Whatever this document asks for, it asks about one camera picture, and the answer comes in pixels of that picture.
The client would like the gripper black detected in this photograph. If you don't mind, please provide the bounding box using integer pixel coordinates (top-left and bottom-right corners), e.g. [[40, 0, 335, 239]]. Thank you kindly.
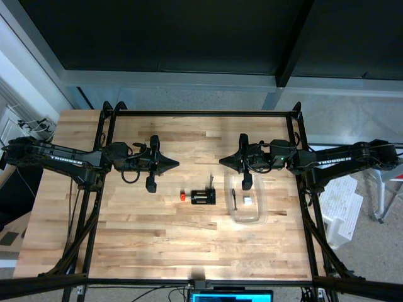
[[219, 133, 253, 191], [145, 135, 181, 194]]

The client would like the black vise with red knob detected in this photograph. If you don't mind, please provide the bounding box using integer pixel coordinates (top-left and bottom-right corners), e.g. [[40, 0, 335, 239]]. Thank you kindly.
[[179, 188, 217, 206]]

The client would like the clear plastic tub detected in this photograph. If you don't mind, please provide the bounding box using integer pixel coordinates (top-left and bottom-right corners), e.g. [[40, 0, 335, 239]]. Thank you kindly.
[[224, 174, 270, 226]]

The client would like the white plastic step stool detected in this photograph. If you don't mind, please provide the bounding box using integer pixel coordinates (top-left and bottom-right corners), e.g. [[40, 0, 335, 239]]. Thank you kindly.
[[317, 175, 365, 251]]

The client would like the laptop screen with blue edge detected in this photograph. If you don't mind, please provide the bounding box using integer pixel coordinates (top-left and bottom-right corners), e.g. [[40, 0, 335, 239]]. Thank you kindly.
[[188, 289, 274, 302]]

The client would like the power strip with plugs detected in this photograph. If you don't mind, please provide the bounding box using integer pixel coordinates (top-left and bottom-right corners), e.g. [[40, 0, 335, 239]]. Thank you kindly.
[[17, 117, 54, 133]]

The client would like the metal-legged chair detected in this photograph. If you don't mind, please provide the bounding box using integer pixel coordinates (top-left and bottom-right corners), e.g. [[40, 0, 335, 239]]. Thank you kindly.
[[361, 147, 403, 225]]

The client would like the cardboard box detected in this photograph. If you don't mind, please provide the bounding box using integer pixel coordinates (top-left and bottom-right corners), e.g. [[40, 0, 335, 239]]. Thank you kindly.
[[0, 210, 33, 253]]

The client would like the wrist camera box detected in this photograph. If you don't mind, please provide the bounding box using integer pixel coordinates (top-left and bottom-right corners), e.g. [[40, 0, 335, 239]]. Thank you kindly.
[[132, 156, 151, 171], [249, 150, 272, 169]]

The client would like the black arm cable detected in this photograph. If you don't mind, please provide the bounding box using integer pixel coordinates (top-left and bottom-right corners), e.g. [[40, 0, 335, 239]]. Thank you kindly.
[[120, 142, 149, 184], [248, 142, 284, 174]]

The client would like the black aluminium table frame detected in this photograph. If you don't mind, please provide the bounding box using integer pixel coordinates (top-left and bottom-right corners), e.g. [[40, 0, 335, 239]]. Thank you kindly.
[[0, 100, 403, 302]]

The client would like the small black camera box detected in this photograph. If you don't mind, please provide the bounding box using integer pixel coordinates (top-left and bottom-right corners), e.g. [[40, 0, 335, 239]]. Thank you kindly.
[[191, 272, 211, 289]]

